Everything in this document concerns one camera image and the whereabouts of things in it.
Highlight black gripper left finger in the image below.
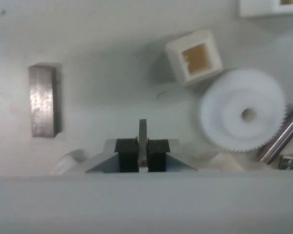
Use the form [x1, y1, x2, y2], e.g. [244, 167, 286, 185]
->
[85, 138, 140, 174]

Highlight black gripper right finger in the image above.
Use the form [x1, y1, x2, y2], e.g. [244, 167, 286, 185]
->
[147, 138, 199, 174]

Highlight thin metal square peg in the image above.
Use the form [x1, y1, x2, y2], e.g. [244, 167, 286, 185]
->
[138, 118, 150, 169]

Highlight thick metal square peg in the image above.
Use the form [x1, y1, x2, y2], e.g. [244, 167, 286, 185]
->
[28, 62, 63, 138]

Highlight small white square holder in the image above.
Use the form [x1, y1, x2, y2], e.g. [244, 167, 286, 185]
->
[164, 29, 223, 88]

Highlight metal round peg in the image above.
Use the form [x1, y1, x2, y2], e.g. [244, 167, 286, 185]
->
[259, 104, 293, 163]

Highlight white small gear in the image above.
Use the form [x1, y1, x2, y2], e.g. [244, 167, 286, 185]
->
[49, 149, 89, 176]

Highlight white large gear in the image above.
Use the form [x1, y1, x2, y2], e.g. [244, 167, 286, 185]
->
[199, 69, 288, 155]

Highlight long white holder block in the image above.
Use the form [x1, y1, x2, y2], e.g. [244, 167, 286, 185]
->
[239, 0, 293, 18]

